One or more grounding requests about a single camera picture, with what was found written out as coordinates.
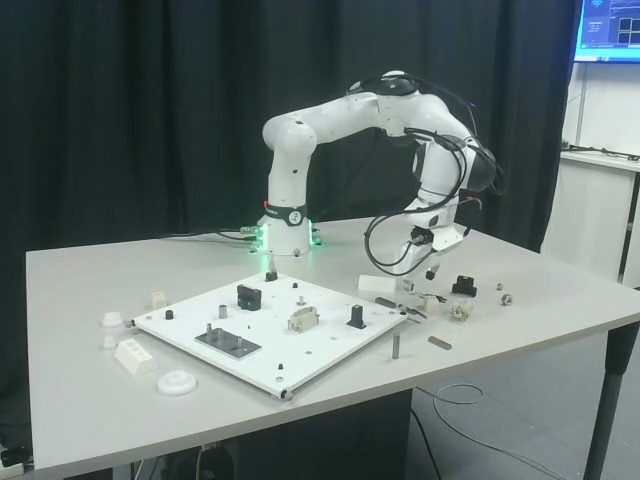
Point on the grey table leg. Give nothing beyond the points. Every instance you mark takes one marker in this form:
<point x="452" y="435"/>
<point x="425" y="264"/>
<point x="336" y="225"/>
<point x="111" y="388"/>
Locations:
<point x="607" y="400"/>

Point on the blue screen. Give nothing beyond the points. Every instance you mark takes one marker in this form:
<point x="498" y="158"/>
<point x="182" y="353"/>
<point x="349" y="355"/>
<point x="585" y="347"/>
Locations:
<point x="610" y="30"/>

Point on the metal square peg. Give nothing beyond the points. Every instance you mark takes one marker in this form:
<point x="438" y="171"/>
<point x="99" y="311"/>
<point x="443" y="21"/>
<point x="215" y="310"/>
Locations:
<point x="439" y="342"/>

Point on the small cream holder block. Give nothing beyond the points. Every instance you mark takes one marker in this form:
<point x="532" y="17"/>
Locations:
<point x="158" y="300"/>

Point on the white cabinet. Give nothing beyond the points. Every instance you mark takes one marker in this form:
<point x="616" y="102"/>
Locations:
<point x="590" y="210"/>

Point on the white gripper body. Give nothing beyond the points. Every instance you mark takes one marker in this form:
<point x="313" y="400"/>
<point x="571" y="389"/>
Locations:
<point x="412" y="257"/>

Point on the metal nut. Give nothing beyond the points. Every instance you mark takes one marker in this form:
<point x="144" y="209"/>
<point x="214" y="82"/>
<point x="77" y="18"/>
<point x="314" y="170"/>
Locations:
<point x="506" y="299"/>

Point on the metal round peg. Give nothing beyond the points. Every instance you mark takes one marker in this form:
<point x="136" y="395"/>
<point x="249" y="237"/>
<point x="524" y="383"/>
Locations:
<point x="396" y="346"/>

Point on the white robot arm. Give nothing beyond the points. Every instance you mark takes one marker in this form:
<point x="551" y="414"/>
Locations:
<point x="290" y="150"/>

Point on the long white holder block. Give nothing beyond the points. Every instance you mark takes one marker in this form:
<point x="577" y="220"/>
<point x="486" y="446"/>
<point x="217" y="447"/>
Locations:
<point x="377" y="283"/>

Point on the white holder with square holes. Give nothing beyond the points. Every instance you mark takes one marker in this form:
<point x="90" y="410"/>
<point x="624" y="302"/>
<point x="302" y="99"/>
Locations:
<point x="135" y="357"/>

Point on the white large gear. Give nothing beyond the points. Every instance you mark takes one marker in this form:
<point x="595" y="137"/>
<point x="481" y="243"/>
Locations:
<point x="176" y="385"/>

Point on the black D-SUB plug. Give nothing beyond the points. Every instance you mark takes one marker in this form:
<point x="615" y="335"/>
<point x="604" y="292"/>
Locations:
<point x="464" y="286"/>

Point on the white task board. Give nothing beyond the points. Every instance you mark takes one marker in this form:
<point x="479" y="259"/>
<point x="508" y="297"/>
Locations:
<point x="270" y="330"/>

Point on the black curtains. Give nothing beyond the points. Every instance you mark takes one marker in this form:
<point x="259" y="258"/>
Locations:
<point x="100" y="100"/>

